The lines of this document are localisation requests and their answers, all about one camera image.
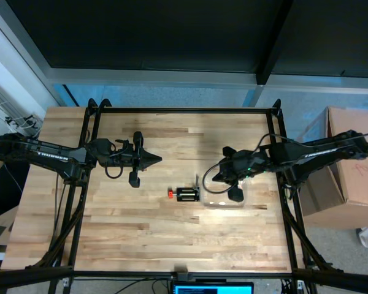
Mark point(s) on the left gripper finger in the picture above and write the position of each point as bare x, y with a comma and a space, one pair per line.
147, 163
147, 155

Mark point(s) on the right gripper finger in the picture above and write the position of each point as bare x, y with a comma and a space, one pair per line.
222, 176

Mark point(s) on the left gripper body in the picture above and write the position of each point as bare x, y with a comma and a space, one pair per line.
137, 177

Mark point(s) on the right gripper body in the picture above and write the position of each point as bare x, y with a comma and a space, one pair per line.
236, 194

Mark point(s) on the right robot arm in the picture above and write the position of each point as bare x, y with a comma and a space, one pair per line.
319, 152

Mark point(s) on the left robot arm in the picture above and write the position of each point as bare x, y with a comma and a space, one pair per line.
49, 154

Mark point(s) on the clear plastic container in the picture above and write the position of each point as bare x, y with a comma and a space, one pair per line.
224, 205

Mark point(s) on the black clamp with red knob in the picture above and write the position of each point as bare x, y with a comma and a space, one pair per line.
187, 194

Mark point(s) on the blue screen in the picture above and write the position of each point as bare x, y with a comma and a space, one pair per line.
211, 288

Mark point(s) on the cardboard box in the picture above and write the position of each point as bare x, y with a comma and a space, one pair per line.
352, 171

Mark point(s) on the black frame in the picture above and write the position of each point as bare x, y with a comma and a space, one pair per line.
184, 110

